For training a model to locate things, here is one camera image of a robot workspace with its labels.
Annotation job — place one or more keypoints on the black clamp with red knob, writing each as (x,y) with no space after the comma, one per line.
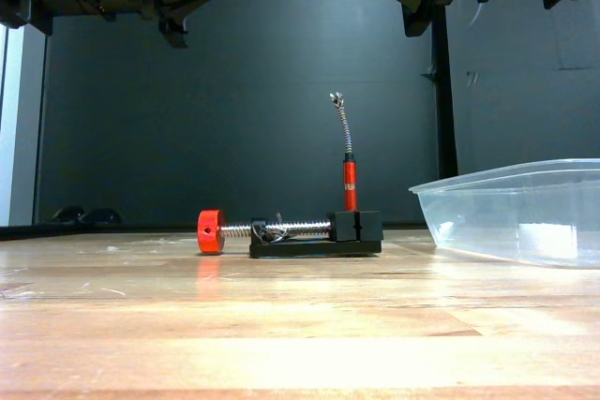
(356,231)

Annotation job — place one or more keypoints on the small white block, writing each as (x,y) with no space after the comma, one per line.
(548,241)

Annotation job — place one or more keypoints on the clear plastic tub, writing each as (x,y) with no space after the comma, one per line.
(469,212)

